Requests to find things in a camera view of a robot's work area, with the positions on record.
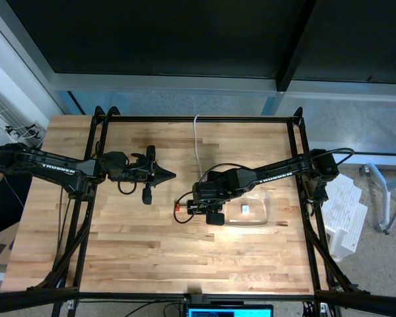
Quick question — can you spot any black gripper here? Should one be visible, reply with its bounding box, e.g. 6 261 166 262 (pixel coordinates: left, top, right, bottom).
186 171 232 227
137 145 178 205

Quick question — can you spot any clear plastic container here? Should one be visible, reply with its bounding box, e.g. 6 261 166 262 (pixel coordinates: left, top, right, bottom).
224 193 273 229

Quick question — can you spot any black clamp with red knob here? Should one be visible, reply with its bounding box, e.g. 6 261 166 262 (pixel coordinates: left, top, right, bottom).
175 199 199 212

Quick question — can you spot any laptop screen with blue edge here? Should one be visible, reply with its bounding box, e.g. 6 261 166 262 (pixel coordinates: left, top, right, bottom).
185 304 274 317

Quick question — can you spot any white foam block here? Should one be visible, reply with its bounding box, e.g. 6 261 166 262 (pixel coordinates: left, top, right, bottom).
322 172 368 264

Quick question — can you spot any grey metal stand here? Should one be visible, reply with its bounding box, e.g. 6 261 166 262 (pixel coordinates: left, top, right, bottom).
358 162 396 236

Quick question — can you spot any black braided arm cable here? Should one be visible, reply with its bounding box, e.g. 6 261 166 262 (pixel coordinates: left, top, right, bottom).
117 177 139 195

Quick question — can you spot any white extension cord with socket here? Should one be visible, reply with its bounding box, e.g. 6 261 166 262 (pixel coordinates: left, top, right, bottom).
193 114 204 178

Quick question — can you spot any small black fixed camera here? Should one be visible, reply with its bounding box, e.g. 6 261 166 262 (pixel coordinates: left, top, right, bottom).
185 289 205 303

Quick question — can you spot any black aluminium frame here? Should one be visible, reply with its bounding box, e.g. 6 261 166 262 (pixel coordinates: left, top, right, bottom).
0 105 396 317

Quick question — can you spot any black vertical post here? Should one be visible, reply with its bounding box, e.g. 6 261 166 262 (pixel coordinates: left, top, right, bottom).
275 0 318 92

